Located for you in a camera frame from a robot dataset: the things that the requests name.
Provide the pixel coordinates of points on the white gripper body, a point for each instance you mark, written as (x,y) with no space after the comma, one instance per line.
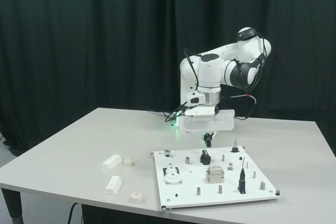
(207,124)

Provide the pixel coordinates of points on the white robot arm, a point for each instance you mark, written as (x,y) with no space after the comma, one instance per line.
(207,70)

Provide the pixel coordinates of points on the black USB plug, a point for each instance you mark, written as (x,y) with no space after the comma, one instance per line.
(205,157)

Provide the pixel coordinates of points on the grey waterproof plug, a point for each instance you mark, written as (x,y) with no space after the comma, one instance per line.
(235,145)

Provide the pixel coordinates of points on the small metal bolt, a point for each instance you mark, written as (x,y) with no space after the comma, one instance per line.
(231,166)

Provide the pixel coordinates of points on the metal rectangular connector socket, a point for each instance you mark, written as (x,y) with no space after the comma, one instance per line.
(212,174)

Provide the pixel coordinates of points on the metal BNC plug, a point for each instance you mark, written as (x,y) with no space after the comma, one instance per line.
(166,153)

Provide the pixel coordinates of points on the white task board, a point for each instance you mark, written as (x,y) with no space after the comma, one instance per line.
(210,184)

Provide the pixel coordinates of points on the white large gear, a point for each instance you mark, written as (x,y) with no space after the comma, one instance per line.
(172,179)

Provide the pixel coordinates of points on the metal square peg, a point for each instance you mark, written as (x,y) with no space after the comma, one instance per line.
(263,184)

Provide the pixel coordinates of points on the small white block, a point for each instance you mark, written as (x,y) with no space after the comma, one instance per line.
(127,161)

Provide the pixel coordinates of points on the small square white holder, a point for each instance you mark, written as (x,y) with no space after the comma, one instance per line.
(136,197)

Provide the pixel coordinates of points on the white holder with holes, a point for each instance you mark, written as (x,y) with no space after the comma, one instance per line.
(111,162)
(113,185)

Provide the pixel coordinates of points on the black curtains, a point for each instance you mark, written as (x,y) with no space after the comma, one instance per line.
(92,37)

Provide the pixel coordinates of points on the dark grey table leg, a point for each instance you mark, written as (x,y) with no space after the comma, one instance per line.
(13,205)

